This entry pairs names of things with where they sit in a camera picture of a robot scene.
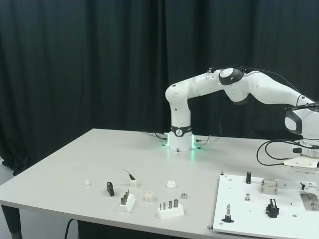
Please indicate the medium metal round peg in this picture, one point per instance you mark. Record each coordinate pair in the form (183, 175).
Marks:
(170, 204)

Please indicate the black curtain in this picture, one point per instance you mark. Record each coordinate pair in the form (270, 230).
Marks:
(74, 62)

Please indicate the cream cube holder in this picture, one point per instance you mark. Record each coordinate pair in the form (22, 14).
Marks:
(149, 196)

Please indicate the white round peg holder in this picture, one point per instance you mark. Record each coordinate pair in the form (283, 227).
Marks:
(170, 214)

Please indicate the metal bolt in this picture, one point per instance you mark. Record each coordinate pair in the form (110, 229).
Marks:
(184, 195)

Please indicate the flat white mounting plate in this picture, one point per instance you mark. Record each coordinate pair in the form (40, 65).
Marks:
(301, 161)

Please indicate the large metal square peg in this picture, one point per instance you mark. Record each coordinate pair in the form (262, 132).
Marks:
(123, 200)

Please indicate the small white camera box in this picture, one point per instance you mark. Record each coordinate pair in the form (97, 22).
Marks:
(306, 150)

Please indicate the metal waterproof plug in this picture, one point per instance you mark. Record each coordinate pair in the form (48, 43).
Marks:
(228, 210)

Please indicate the large metal round peg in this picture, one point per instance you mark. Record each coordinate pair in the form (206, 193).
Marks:
(176, 202)

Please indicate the medium metal square peg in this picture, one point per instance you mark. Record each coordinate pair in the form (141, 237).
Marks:
(126, 196)

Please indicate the black table leg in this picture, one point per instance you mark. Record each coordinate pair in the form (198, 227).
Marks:
(11, 221)

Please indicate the white small gear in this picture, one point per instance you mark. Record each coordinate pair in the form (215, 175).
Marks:
(87, 182)

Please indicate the white medium gear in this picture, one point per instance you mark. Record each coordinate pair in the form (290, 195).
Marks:
(171, 184)

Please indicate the white square peg holder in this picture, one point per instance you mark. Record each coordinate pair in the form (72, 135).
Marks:
(127, 206)

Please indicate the black box under table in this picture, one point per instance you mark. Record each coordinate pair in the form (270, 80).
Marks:
(124, 231)

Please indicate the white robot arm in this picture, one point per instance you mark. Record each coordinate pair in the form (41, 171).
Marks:
(179, 112)

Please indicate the white task board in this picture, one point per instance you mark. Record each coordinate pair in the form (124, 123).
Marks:
(236, 224)

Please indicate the black D-SUB plug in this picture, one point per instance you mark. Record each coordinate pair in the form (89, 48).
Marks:
(110, 188)

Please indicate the small white plug holder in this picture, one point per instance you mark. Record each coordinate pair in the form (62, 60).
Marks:
(133, 183)

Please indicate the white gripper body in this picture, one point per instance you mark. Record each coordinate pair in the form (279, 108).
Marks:
(304, 168)

